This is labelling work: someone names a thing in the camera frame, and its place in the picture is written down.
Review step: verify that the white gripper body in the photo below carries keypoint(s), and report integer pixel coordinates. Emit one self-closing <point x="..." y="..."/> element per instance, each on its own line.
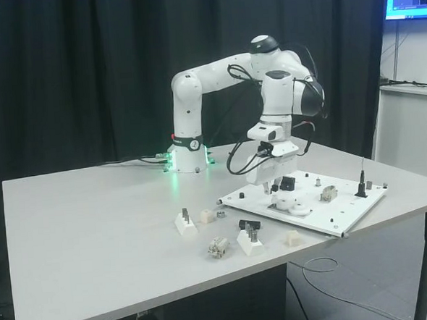
<point x="268" y="171"/>

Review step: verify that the white small gear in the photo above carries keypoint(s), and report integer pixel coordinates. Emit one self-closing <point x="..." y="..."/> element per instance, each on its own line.
<point x="274" y="200"/>

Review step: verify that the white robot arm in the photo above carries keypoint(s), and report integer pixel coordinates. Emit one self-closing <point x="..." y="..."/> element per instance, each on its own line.
<point x="188" y="107"/>

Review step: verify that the white medium gear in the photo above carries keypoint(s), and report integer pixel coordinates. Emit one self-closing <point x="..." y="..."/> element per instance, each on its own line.
<point x="286" y="203"/>

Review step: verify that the white large gear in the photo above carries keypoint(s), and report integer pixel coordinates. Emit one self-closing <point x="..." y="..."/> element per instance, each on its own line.
<point x="300" y="210"/>

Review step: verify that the black D-SUB plug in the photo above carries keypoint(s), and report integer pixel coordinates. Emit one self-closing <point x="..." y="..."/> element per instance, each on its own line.
<point x="288" y="184"/>

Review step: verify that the flat white mounting plate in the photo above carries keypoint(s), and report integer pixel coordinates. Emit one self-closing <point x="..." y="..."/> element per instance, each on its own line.
<point x="287" y="148"/>

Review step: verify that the white box with dark window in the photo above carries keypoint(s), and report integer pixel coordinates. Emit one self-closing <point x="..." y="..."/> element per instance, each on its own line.
<point x="264" y="132"/>

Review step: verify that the black Ethernet plug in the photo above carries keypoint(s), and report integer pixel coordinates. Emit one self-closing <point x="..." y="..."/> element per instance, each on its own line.
<point x="243" y="224"/>

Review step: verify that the metal BNC plug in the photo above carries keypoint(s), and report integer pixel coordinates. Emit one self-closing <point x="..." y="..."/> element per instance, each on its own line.
<point x="318" y="182"/>

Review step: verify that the medium metal round peg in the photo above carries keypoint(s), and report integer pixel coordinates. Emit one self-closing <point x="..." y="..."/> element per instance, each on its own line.
<point x="247" y="232"/>

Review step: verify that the large metal round peg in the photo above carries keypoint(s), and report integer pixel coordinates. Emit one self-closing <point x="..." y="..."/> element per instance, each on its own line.
<point x="254" y="236"/>

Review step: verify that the cream cube holder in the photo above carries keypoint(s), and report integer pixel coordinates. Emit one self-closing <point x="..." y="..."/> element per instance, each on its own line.
<point x="207" y="217"/>
<point x="292" y="239"/>

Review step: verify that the white round peg holder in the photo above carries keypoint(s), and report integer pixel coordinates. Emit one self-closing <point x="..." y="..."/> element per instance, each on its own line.
<point x="249" y="248"/>

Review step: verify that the grey waterproof plug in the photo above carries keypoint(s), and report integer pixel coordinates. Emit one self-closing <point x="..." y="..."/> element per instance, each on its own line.
<point x="218" y="246"/>

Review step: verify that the white task board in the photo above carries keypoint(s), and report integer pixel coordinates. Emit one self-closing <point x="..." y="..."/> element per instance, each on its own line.
<point x="347" y="210"/>

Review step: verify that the medium metal square peg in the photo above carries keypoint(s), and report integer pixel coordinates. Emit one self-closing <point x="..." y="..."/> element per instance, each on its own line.
<point x="189" y="219"/>

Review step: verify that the black USB plug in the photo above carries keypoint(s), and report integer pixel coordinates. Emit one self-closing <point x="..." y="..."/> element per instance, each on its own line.
<point x="361" y="187"/>

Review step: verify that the large metal square peg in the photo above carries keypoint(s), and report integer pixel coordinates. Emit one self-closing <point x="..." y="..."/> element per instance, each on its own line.
<point x="183" y="213"/>

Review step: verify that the white square peg holder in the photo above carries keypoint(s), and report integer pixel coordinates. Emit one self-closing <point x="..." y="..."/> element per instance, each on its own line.
<point x="185" y="228"/>

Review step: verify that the short metal square peg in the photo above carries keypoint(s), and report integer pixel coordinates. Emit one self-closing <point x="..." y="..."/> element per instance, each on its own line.
<point x="369" y="184"/>

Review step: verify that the white cabinet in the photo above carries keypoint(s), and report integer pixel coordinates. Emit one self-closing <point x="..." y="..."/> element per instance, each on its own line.
<point x="408" y="137"/>

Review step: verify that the black curtain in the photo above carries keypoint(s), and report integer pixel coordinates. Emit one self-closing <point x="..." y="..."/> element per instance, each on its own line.
<point x="84" y="66"/>

